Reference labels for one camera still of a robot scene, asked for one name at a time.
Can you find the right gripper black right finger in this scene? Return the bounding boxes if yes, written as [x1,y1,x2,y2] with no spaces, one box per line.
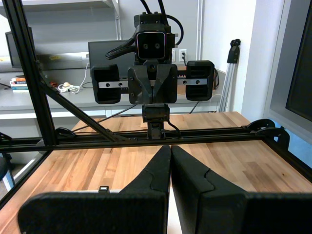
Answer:
[170,145,312,234]

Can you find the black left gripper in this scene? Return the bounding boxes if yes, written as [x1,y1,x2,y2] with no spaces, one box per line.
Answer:
[90,60,215,105]

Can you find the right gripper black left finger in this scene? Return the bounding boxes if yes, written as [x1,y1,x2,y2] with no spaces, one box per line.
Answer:
[17,145,171,234]

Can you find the white plastic board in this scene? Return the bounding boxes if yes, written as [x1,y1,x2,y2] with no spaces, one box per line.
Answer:
[82,187,182,234]

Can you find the dark computer monitor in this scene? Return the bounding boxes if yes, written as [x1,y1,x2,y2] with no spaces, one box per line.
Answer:
[5,26,34,69]
[88,40,137,68]

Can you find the grey desk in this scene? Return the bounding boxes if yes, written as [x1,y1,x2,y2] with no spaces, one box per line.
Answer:
[0,68,229,120]

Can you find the stack of books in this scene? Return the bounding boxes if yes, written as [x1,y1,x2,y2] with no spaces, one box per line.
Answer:
[9,78,31,93]

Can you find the dark glass window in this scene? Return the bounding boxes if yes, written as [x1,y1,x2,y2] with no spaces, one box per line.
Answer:
[284,0,312,122]

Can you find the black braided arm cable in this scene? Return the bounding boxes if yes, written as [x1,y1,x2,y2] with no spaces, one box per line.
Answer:
[105,36,137,61]

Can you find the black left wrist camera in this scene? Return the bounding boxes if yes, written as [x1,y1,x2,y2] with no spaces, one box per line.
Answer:
[135,24,171,60]

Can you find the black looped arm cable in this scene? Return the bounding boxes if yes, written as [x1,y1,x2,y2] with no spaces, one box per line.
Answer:
[167,14,184,47]

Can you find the aluminium stand with black bracket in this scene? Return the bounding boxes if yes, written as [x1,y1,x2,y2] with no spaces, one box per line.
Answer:
[218,38,242,113]

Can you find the white coiled cable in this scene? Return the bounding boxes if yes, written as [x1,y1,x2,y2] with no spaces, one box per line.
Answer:
[58,62,90,95]

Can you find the white wall shelf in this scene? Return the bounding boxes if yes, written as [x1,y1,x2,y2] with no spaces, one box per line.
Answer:
[20,0,122,40]

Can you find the black metal frame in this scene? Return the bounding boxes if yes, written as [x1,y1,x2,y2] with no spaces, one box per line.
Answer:
[0,0,312,210]

